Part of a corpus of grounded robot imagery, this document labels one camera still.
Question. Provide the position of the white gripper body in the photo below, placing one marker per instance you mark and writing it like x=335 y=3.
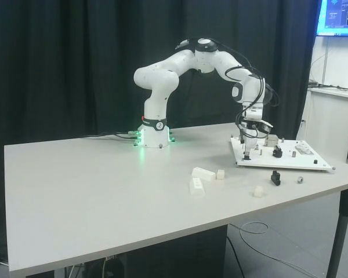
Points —
x=251 y=144

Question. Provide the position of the Ethernet plug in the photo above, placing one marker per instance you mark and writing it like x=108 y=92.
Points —
x=246 y=156

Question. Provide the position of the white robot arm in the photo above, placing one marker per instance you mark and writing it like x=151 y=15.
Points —
x=159 y=87

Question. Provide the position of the grey metal connector block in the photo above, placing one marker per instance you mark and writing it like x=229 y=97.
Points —
x=271 y=140

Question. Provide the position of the black plug on board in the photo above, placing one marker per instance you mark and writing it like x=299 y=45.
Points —
x=277 y=152

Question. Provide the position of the white task board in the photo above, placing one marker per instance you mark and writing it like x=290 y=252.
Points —
x=284 y=165

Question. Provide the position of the black plug with holder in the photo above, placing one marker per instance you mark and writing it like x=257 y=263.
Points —
x=275 y=178

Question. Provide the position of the small white cube holder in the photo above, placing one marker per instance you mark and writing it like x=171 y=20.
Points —
x=257 y=191
x=220 y=174

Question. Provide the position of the white large gear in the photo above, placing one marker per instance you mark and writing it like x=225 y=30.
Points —
x=301 y=148

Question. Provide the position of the white medium gear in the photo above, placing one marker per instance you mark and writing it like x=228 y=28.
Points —
x=307 y=151

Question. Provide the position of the long white holder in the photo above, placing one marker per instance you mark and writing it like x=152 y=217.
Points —
x=195 y=188
x=203 y=173

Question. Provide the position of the metal nut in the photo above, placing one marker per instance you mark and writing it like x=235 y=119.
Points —
x=300 y=179

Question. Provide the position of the dark table leg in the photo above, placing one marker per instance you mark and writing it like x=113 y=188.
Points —
x=343 y=226

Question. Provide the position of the blue screen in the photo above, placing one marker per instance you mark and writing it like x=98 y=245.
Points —
x=339 y=17

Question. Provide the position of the black curtain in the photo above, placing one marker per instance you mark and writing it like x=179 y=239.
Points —
x=61 y=58

